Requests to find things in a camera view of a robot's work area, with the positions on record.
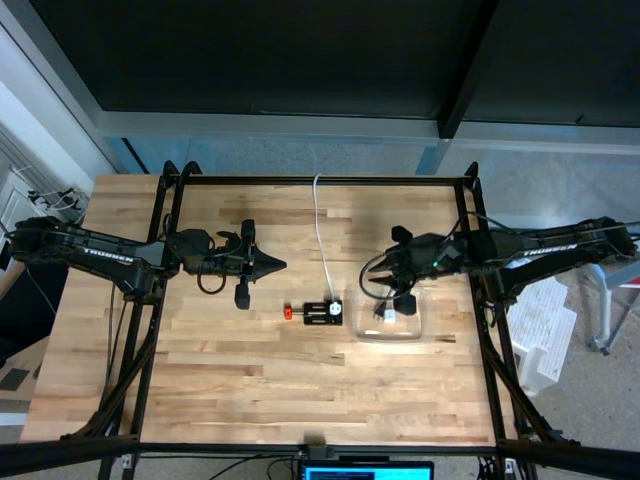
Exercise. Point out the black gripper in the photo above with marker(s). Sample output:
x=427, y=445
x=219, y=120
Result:
x=412, y=257
x=247, y=260

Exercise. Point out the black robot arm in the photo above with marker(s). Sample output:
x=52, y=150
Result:
x=100, y=252
x=550, y=250

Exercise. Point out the clear plastic container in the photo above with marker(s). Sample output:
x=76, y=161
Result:
x=415, y=330

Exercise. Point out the small white block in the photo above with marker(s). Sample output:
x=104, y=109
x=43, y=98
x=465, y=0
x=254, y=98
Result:
x=389, y=317

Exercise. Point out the black clamp with red knob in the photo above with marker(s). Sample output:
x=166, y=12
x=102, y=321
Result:
x=315, y=314

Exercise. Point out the white stepped plastic block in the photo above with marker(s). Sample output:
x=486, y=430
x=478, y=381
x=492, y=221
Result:
x=540, y=330

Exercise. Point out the laptop screen with blue edge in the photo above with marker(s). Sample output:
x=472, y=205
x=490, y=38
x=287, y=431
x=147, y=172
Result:
x=367, y=472

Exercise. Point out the grey metal chair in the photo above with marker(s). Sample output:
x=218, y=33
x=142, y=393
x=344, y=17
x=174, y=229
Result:
x=605, y=310

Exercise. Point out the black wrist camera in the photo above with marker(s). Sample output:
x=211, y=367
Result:
x=195, y=242
x=442, y=247

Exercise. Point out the black metal frame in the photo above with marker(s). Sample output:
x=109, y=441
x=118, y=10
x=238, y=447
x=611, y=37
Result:
x=320, y=179

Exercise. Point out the small black camera box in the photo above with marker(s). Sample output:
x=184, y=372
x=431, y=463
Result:
x=316, y=447

